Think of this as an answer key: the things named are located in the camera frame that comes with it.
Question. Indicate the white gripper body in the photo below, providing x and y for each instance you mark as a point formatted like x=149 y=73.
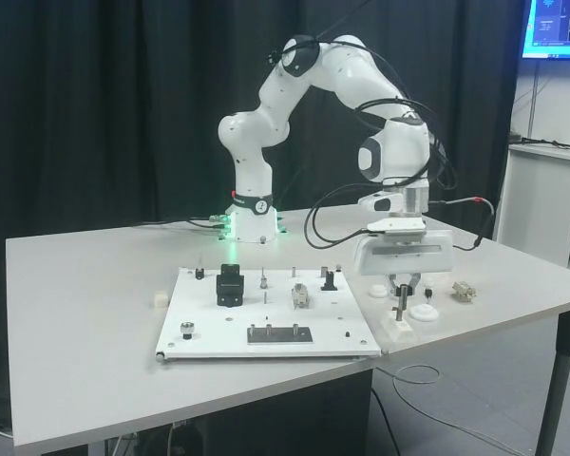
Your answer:
x=404 y=259

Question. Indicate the metal round peg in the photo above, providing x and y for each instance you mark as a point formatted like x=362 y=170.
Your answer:
x=399 y=309

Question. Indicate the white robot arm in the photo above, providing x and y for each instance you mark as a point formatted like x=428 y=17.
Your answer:
x=351 y=76

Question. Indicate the white peg holder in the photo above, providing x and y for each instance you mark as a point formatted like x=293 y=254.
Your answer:
x=398 y=332

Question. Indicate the white small gear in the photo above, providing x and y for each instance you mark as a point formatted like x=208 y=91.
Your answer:
x=376 y=292

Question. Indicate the black and white plug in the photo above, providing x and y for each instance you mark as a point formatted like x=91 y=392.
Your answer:
x=429 y=292

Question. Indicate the white medium gear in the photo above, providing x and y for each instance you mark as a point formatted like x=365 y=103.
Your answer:
x=424 y=314

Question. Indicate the beige metal connector plug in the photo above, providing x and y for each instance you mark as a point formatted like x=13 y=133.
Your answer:
x=464 y=291

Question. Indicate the thin black rod red tag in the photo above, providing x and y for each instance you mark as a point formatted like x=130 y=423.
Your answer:
x=485 y=223

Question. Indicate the white cabinet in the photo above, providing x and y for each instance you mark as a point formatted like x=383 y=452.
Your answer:
x=541 y=209

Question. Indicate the black D-SUB plug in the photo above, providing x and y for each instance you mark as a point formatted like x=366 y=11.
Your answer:
x=229 y=287

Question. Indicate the grey table leg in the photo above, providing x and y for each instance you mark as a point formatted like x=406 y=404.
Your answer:
x=558 y=380

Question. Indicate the white task board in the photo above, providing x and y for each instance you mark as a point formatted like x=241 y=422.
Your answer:
x=218 y=339

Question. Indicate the black item on cabinet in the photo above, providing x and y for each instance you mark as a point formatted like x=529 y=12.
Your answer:
x=551 y=142

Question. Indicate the metal bolt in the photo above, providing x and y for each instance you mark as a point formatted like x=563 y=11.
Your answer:
x=187 y=330

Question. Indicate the small white cube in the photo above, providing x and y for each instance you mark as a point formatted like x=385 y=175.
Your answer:
x=159 y=302

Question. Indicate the blue screen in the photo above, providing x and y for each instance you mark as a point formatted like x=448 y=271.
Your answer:
x=558 y=28

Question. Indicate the black curtain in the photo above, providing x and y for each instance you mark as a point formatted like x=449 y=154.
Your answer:
x=76 y=95

